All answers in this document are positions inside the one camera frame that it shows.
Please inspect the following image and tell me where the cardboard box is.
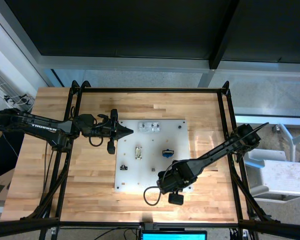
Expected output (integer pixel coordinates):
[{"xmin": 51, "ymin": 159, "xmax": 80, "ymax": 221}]
[{"xmin": 0, "ymin": 167, "xmax": 16, "ymax": 201}]

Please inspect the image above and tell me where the aluminium bar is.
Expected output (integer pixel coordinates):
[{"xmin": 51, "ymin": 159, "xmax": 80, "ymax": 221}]
[{"xmin": 138, "ymin": 122, "xmax": 162, "ymax": 133}]

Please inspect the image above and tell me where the blue laptop screen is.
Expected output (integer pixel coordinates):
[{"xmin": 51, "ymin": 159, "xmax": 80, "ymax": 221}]
[{"xmin": 139, "ymin": 229, "xmax": 208, "ymax": 240}]

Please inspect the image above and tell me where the black metal frame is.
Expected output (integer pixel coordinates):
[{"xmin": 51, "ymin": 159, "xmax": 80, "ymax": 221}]
[{"xmin": 0, "ymin": 79, "xmax": 300, "ymax": 240}]

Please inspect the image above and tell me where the grey chair base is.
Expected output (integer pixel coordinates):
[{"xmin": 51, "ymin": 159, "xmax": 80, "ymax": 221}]
[{"xmin": 271, "ymin": 123, "xmax": 300, "ymax": 163}]

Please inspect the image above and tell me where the white plastic stool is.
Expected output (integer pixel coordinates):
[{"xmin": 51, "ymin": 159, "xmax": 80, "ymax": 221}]
[{"xmin": 244, "ymin": 149, "xmax": 300, "ymax": 204}]

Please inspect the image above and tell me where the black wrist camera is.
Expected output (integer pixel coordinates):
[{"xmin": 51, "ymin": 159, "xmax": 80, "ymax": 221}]
[{"xmin": 167, "ymin": 191, "xmax": 185, "ymax": 206}]

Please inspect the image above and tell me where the black cable loop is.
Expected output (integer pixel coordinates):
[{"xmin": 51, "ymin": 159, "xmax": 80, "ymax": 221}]
[
  {"xmin": 88, "ymin": 133, "xmax": 104, "ymax": 147},
  {"xmin": 143, "ymin": 186, "xmax": 164, "ymax": 207}
]

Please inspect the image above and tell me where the white board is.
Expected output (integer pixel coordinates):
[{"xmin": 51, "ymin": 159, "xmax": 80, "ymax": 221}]
[{"xmin": 114, "ymin": 119, "xmax": 194, "ymax": 193}]

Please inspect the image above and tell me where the black post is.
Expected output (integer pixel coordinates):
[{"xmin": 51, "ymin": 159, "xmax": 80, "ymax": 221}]
[{"xmin": 209, "ymin": 0, "xmax": 241, "ymax": 70}]

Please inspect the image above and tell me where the clear plastic tub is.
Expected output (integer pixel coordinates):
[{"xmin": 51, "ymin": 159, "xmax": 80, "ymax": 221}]
[{"xmin": 189, "ymin": 128, "xmax": 219, "ymax": 173}]

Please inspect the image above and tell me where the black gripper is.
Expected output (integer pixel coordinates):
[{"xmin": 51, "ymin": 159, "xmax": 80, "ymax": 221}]
[
  {"xmin": 89, "ymin": 109, "xmax": 134, "ymax": 155},
  {"xmin": 156, "ymin": 169, "xmax": 191, "ymax": 195}
]

